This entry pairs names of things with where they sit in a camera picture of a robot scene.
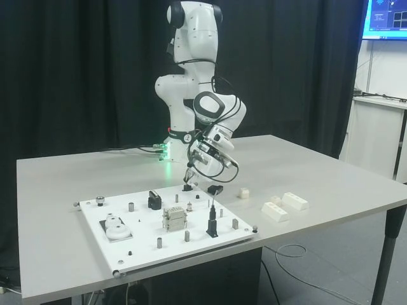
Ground black base cables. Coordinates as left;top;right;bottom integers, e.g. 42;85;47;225
104;143;167;155

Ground black USB plug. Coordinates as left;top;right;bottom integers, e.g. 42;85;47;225
207;191;219;224

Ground black D-SUB plug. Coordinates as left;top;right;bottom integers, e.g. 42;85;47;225
147;189;162;210

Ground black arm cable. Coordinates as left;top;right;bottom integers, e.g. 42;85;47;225
173;58;243;128

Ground long white holder with holes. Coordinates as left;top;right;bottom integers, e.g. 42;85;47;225
261;203;290;224
282;191;310;212

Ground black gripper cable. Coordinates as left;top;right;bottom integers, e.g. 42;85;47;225
187;139;240;184

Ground black table leg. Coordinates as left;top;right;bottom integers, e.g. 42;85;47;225
382;203;403;305

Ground white task board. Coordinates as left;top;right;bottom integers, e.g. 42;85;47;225
71;183;260;278

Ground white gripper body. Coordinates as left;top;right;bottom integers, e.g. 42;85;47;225
190;157;238;186

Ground blue screen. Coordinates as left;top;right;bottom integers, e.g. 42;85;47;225
361;0;407;41

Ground grey floor cable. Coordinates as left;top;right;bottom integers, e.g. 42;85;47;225
274;243;407;305

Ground white large gear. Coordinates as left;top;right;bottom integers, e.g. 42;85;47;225
106;223;132;241

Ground black under-table box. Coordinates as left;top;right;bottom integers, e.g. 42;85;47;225
81;244;265;305

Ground metal waterproof plug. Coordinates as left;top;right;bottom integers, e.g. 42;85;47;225
162;207;187;232

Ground white cabinet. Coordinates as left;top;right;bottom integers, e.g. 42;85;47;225
338;94;407;186

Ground black curtain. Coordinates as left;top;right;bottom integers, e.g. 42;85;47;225
0;0;373;161

